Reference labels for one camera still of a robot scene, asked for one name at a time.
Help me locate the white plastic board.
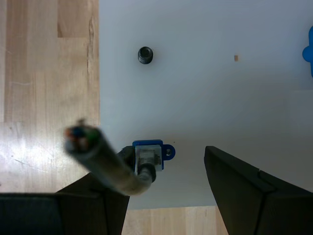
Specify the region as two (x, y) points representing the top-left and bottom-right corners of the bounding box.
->
(99, 0), (313, 211)

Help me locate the grey cable rj45 connector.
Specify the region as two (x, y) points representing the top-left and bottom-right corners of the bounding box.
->
(63, 118), (162, 197)

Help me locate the blue d-sub connector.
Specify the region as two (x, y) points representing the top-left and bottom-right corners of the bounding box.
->
(302, 24), (313, 78)

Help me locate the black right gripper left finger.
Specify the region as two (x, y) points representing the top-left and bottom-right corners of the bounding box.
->
(0, 146), (135, 235)

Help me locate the black round screw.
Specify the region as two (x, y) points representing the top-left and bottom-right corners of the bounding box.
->
(137, 46), (154, 65)

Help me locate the blue rj45 socket holder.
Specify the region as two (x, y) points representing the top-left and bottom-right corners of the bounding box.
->
(133, 139), (176, 172)

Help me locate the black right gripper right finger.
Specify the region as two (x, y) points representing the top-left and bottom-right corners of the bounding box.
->
(204, 145), (313, 235)

